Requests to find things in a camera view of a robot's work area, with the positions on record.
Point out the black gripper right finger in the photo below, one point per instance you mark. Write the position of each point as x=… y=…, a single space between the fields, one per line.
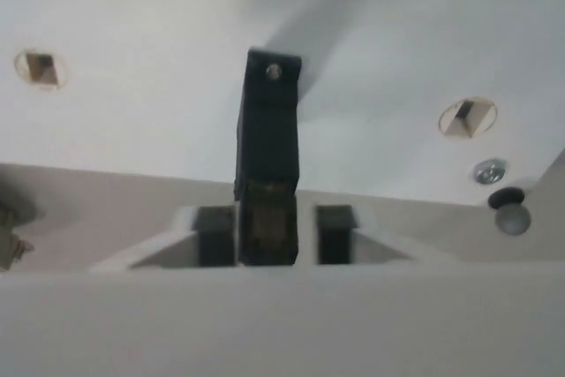
x=335 y=236

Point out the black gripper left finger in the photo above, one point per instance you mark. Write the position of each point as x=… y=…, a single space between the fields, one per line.
x=216 y=236

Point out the black USB plug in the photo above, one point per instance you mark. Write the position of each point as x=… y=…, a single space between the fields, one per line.
x=269 y=227

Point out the white task board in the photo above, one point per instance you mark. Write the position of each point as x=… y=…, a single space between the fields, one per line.
x=132 y=107

